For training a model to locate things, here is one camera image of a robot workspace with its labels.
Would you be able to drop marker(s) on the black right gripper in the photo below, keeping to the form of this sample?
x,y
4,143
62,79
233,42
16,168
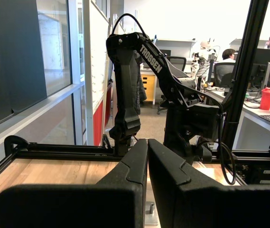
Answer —
x,y
191,128

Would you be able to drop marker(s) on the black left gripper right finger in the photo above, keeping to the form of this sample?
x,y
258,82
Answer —
x,y
220,209

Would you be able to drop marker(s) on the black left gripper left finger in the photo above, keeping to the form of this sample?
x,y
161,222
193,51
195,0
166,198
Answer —
x,y
77,206

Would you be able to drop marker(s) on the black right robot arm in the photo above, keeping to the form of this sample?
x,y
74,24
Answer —
x,y
126,83

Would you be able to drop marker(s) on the yellow drawer cabinet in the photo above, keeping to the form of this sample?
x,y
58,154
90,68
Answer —
x,y
147,88

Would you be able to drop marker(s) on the black mesh office chair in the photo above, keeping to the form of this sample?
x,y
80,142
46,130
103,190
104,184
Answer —
x,y
223,73

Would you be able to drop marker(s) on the white office desk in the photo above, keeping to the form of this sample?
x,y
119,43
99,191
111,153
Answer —
x,y
253,114

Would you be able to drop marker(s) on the grey metal plate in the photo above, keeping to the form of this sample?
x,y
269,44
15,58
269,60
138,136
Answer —
x,y
151,217

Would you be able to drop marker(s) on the small metal peg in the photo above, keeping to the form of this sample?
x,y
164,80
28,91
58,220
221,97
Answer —
x,y
151,207

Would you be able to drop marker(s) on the red plastic cup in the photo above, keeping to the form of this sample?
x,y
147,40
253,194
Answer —
x,y
267,99

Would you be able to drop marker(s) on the white partition with red base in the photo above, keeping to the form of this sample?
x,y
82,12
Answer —
x,y
99,59

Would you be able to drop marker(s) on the clear window pane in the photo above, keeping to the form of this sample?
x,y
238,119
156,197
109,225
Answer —
x,y
54,47

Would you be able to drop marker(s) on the black aluminium frame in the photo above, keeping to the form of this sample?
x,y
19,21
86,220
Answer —
x,y
244,71

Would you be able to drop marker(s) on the dark glass wall panel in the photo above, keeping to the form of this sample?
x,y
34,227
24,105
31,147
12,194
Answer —
x,y
11,59

